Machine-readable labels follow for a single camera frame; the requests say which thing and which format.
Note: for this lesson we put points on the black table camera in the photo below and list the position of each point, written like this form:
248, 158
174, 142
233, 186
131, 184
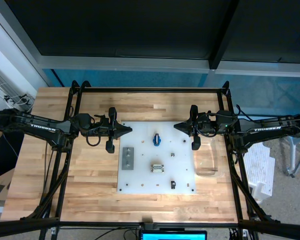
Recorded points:
149, 225

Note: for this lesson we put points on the round metal post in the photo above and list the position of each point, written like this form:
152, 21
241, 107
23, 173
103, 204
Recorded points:
127, 164

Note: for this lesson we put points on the white foam block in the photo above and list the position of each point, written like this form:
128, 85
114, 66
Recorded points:
261, 170

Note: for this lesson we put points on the clear plastic tub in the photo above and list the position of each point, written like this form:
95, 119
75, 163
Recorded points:
207, 163

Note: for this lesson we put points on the grey metal plate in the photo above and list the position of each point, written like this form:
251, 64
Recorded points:
131, 158

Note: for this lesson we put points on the brown cardboard box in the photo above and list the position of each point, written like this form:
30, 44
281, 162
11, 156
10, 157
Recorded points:
3, 182

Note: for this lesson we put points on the grey HAN10E connector insert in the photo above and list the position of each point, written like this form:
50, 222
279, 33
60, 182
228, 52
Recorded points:
157, 168

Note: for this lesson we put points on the black metal frame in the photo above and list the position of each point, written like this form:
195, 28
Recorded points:
150, 89

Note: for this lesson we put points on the black connector block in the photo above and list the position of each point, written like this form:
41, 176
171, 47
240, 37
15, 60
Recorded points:
173, 184

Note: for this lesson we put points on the black box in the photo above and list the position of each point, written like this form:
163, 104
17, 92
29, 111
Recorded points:
2, 160

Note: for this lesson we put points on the grey metal stand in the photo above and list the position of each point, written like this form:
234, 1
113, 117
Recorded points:
291, 157

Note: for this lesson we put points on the blue laptop screen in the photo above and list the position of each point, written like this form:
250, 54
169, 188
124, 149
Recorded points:
173, 236

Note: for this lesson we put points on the white task board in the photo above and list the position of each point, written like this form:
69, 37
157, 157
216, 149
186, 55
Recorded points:
145, 175

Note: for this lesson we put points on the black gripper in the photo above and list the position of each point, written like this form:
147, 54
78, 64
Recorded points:
194, 111
112, 112

